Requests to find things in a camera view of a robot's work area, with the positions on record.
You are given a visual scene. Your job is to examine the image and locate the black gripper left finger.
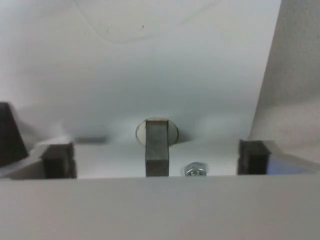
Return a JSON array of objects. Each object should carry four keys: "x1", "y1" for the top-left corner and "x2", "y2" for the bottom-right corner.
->
[{"x1": 0, "y1": 141, "x2": 78, "y2": 180}]

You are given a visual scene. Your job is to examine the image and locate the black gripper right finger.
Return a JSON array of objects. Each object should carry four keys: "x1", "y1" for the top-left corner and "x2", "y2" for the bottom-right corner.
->
[{"x1": 237, "y1": 139, "x2": 320, "y2": 176}]

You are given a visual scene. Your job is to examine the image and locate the black rod on wire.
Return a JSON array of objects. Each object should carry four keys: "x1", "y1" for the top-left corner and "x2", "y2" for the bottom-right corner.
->
[{"x1": 0, "y1": 100, "x2": 29, "y2": 169}]

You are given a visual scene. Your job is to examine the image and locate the metal square peg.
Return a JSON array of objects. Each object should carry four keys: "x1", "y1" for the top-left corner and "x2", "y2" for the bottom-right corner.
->
[{"x1": 144, "y1": 119, "x2": 171, "y2": 178}]

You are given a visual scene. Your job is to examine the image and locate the white task board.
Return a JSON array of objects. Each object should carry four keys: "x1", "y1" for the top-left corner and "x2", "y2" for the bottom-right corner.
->
[{"x1": 0, "y1": 0, "x2": 284, "y2": 179}]

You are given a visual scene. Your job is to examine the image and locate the metal hex nut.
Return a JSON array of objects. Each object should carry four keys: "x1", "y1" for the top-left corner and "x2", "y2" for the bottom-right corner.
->
[{"x1": 183, "y1": 161, "x2": 210, "y2": 177}]

